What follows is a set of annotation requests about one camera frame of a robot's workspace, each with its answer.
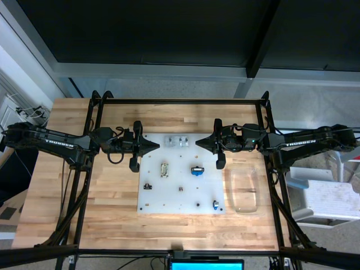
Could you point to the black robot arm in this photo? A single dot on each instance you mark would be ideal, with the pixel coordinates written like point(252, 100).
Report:
point(295, 144)
point(56, 142)

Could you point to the white plastic board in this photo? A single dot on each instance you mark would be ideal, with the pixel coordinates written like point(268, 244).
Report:
point(174, 202)

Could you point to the blue connector plug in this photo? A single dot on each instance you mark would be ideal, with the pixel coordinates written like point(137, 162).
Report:
point(197, 173)

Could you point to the small grey brown connector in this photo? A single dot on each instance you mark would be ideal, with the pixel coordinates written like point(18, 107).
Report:
point(180, 189)

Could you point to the small black socket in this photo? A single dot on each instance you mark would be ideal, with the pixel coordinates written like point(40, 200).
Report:
point(147, 186)

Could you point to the red flat object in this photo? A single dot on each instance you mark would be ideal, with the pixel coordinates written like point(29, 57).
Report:
point(355, 161)

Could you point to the small blue socket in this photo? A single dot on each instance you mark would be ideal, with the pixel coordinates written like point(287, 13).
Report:
point(215, 207)

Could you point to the silver metal clamp block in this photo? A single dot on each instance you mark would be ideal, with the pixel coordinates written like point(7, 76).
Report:
point(172, 142)

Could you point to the small black camera box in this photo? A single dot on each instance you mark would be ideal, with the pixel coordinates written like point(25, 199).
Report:
point(180, 254)

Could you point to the beige rectangular connector housing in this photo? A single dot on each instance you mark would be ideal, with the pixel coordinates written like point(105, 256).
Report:
point(164, 170)

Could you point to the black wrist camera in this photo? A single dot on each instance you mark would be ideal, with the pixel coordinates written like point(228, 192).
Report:
point(128, 133)

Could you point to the black frame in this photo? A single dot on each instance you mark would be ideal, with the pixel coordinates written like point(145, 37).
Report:
point(180, 101)

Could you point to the blue lit screen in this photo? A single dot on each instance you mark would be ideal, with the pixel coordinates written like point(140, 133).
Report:
point(205, 265)

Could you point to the white metal chair frame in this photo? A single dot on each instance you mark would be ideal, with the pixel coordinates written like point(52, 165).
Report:
point(341, 171)

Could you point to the white plastic step stool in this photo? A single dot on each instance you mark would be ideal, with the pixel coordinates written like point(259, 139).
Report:
point(332, 197)

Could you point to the clear plastic tub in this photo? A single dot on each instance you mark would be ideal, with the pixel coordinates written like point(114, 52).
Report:
point(244, 191)

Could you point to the brown cardboard box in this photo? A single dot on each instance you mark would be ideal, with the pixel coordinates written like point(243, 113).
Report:
point(14, 201)

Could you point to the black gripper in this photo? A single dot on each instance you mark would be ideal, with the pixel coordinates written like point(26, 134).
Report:
point(220, 144)
point(136, 146)

